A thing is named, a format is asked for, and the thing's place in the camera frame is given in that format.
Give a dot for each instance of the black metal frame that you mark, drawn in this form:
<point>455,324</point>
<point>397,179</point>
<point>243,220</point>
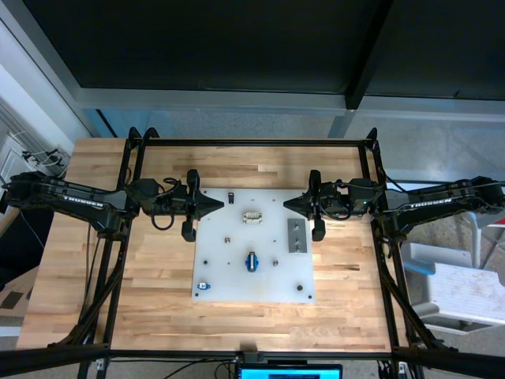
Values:
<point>252,141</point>

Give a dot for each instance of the laptop screen with blue edge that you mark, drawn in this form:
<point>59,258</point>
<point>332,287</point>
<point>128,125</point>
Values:
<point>290,373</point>

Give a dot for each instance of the grey metal chair frame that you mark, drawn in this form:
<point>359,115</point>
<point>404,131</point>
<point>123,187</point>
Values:
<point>475,241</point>

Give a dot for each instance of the red seat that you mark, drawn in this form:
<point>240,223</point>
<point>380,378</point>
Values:
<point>499,223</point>

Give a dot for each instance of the small black connector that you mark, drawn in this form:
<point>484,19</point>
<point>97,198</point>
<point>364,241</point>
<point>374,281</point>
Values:
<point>231,197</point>

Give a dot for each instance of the beige connector housing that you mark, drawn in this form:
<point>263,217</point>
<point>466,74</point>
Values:
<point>252,218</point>

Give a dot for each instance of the small blue socket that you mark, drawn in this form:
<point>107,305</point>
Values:
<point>203,286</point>

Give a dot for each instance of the silver corner bracket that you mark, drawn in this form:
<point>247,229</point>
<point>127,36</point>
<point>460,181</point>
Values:
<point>402,368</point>
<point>100,364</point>

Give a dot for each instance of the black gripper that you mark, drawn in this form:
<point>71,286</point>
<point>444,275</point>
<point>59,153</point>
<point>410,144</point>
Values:
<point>191,205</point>
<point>317,205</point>

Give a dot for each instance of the brown cardboard box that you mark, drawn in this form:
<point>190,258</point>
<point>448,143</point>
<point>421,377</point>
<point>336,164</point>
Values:
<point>19,284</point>

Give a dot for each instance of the white plastic board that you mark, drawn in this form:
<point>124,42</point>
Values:
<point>236,284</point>

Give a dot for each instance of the grey metal plate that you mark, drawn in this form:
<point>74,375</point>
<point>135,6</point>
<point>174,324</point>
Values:
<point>296,235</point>

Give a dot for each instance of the blue connector with metal pin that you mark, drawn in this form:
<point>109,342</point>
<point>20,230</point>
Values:
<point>251,262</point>

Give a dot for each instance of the white step stool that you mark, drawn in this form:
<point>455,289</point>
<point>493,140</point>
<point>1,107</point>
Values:
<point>465,292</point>

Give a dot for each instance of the black camera box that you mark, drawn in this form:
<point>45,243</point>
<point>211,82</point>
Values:
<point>249,353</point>

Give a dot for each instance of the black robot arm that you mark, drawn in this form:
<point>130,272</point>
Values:
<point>430,203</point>
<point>79,197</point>

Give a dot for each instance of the black post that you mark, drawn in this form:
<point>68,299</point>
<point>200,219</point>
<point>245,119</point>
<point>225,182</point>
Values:
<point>367,59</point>

